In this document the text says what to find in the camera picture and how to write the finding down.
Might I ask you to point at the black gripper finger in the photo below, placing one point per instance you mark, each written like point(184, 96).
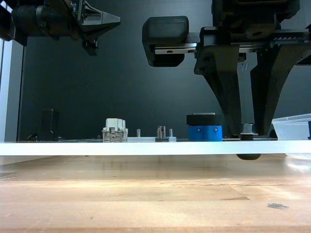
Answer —
point(269, 85)
point(107, 19)
point(223, 80)
point(97, 29)

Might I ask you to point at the silver M12 hex nut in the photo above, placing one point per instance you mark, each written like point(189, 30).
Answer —
point(246, 128)

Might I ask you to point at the black silver-topped connector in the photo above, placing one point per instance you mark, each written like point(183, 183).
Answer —
point(201, 119)

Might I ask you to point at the clear plastic tub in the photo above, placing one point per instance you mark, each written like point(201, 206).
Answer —
point(291, 131)

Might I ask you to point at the black M12 threaded stud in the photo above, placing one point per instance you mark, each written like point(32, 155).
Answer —
point(247, 157)

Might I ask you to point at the silver BNC connector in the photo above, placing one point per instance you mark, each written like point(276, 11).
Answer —
point(161, 132)

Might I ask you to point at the small black socket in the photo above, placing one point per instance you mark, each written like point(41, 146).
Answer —
point(49, 123)

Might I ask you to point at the beige multi-pin connector housing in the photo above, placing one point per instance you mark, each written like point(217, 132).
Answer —
point(114, 126)

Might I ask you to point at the white board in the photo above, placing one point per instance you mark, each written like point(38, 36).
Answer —
point(121, 148)

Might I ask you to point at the large blue printed mount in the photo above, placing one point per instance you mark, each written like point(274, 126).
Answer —
point(205, 133)

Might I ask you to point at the small blue printed mount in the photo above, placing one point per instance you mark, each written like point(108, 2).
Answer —
point(309, 131)

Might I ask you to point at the silver threaded post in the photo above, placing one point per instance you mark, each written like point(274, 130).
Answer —
point(171, 133)
point(138, 133)

